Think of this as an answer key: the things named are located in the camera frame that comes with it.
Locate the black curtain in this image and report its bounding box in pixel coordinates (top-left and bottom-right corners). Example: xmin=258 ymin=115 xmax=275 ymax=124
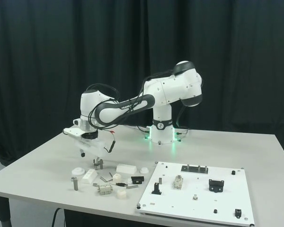
xmin=0 ymin=0 xmax=284 ymax=164

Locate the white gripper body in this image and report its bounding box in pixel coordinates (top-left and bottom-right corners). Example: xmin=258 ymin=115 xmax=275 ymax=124
xmin=73 ymin=137 xmax=110 ymax=157

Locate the black cable under table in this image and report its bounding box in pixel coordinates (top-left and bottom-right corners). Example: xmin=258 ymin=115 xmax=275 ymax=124
xmin=52 ymin=207 xmax=65 ymax=227

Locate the long white holder block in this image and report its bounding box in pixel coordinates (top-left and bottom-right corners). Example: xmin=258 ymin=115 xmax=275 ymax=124
xmin=115 ymin=163 xmax=136 ymax=175

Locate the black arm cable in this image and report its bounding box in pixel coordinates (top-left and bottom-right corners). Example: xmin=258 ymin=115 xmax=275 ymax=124
xmin=87 ymin=67 xmax=180 ymax=133

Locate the beige rectangular plug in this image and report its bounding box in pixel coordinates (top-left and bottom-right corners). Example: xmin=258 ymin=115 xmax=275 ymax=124
xmin=93 ymin=183 xmax=112 ymax=196
xmin=173 ymin=175 xmax=184 ymax=190

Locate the small dark metal peg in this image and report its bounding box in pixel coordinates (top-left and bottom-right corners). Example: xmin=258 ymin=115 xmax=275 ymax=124
xmin=92 ymin=159 xmax=104 ymax=170

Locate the dark table leg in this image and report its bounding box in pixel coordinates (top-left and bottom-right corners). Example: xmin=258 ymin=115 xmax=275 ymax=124
xmin=0 ymin=195 xmax=10 ymax=227

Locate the white peg holder with holes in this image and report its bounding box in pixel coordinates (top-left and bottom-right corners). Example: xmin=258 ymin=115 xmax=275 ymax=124
xmin=81 ymin=169 xmax=99 ymax=184

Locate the white large gear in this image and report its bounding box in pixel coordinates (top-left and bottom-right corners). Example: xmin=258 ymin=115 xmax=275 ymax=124
xmin=71 ymin=167 xmax=85 ymax=177

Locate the thin black rod on wire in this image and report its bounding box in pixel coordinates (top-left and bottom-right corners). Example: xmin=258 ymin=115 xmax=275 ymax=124
xmin=101 ymin=129 xmax=117 ymax=154

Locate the black D-SUB plug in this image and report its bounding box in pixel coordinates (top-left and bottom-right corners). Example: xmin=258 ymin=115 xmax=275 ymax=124
xmin=131 ymin=175 xmax=145 ymax=185

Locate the white task board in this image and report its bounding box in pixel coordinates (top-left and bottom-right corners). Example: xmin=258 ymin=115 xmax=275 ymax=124
xmin=134 ymin=161 xmax=256 ymax=220

